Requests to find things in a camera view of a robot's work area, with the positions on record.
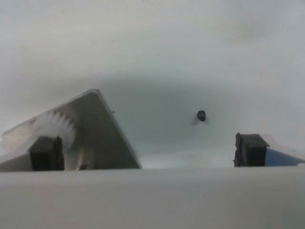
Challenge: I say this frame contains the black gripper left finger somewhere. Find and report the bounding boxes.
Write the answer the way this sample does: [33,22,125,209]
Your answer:
[0,135,65,172]

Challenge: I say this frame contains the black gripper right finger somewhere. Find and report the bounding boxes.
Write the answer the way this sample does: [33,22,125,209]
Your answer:
[233,132,305,168]

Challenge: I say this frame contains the white small gear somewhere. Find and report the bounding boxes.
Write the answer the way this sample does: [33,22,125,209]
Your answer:
[32,111,77,150]

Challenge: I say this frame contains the white task board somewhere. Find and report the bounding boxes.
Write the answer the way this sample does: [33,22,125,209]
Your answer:
[0,0,305,172]

